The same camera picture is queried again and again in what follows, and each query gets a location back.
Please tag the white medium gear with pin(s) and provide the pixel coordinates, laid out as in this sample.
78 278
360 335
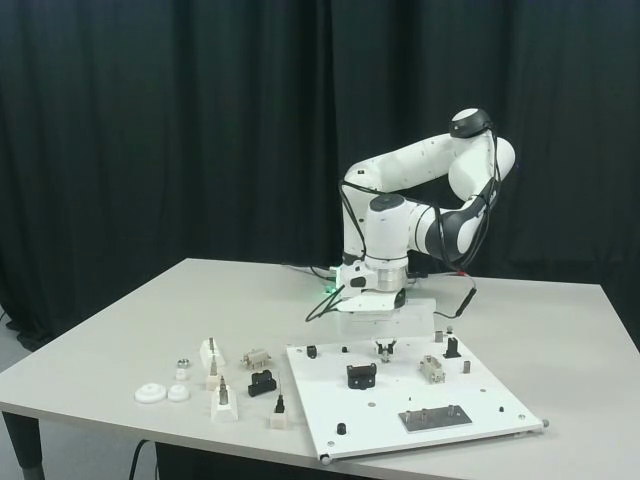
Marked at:
178 393

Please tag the white task board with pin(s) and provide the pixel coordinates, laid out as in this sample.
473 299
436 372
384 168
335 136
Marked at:
425 395

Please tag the white large gear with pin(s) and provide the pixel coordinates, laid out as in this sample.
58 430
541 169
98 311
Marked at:
150 392

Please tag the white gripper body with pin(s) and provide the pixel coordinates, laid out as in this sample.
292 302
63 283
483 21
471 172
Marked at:
395 322

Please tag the metal hex nut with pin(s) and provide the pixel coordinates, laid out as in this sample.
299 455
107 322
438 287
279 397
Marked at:
183 361

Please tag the flat white mounting plate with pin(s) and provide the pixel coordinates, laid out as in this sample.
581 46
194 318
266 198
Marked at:
367 302

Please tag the grey table leg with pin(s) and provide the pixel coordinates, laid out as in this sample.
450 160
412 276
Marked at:
25 445

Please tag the white small gear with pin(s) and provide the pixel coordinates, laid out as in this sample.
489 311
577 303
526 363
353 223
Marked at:
180 373

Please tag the black USB plug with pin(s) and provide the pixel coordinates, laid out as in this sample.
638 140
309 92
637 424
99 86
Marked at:
279 403

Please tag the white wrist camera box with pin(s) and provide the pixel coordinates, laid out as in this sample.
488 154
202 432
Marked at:
357 280

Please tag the black D-SUB plug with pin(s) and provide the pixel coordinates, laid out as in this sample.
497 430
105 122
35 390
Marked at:
261 383

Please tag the short white peg holder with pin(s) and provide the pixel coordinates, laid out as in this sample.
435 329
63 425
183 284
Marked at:
224 411

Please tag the metal BNC plug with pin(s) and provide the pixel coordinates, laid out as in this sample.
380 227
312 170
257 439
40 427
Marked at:
385 356

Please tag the black curtain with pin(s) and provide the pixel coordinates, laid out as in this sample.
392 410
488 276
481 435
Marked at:
150 125

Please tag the white USB plug holder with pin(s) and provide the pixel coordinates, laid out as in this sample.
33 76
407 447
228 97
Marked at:
279 420

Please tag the beige waterproof plug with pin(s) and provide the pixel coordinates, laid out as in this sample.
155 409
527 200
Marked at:
251 360

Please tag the long white peg holder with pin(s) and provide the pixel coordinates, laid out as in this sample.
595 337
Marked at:
210 356

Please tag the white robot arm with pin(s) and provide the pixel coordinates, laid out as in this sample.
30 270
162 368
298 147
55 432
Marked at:
425 160

